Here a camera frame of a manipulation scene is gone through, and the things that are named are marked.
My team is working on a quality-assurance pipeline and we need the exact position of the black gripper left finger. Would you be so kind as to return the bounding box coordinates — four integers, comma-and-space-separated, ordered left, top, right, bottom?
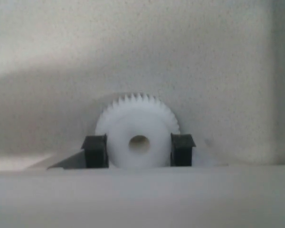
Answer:
47, 133, 109, 170

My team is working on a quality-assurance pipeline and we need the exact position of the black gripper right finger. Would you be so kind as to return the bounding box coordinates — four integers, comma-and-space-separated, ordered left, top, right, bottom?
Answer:
170, 133, 217, 168

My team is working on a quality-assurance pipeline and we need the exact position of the white medium gear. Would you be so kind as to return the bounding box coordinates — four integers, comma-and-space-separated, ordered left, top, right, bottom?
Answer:
94, 92, 181, 170

